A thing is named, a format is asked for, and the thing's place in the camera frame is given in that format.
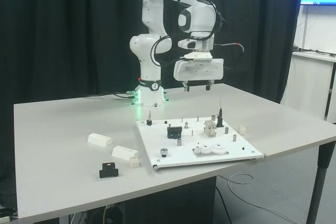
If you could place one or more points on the small white cube holder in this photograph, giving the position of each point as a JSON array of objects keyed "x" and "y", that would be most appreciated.
[
  {"x": 242, "y": 129},
  {"x": 134, "y": 162}
]

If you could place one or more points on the beige Ethernet plug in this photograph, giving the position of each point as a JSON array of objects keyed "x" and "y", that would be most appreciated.
[{"x": 209, "y": 129}]

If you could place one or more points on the flat white mounting plate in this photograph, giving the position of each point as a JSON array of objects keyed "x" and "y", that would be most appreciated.
[{"x": 198, "y": 56}]

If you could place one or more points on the long white peg holder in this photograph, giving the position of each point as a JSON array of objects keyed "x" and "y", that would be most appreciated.
[
  {"x": 124, "y": 152},
  {"x": 99, "y": 139}
]

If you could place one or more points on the white large gear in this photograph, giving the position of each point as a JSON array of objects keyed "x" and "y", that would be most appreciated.
[{"x": 219, "y": 149}]

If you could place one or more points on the white task board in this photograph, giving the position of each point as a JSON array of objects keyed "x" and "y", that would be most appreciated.
[{"x": 210, "y": 140}]

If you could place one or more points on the white medium gear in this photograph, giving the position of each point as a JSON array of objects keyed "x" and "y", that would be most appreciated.
[{"x": 204, "y": 150}]

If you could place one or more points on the white cabinet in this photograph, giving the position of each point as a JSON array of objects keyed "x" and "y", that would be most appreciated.
[{"x": 312, "y": 85}]

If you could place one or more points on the black table leg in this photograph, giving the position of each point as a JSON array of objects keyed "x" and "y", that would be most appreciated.
[{"x": 321, "y": 182}]

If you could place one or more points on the white small gear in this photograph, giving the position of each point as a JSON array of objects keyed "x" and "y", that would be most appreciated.
[{"x": 197, "y": 147}]

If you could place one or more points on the black curtain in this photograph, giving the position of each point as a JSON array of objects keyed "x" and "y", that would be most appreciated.
[{"x": 52, "y": 24}]

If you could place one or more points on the small black plug metal tip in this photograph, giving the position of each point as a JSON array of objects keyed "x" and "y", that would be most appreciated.
[{"x": 149, "y": 122}]

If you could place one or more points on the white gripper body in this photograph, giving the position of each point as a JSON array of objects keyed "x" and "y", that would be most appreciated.
[{"x": 199, "y": 70}]

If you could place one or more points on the metal bolt black base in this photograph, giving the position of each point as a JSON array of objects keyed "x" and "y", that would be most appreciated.
[{"x": 163, "y": 152}]

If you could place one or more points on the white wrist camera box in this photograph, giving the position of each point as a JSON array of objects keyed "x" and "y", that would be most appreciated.
[{"x": 187, "y": 43}]

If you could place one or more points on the large metal round peg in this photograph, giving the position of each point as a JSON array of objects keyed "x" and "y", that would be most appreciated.
[{"x": 179, "y": 142}]

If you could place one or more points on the black D-SUB plug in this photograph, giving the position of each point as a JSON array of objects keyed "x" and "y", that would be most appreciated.
[{"x": 109, "y": 170}]

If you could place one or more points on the metal BNC plug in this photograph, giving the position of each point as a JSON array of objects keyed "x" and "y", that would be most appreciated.
[{"x": 186, "y": 125}]

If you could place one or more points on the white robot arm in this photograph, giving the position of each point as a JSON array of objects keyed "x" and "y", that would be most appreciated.
[{"x": 149, "y": 6}]

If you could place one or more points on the black USB plug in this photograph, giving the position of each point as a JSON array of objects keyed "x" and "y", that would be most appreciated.
[{"x": 220, "y": 121}]

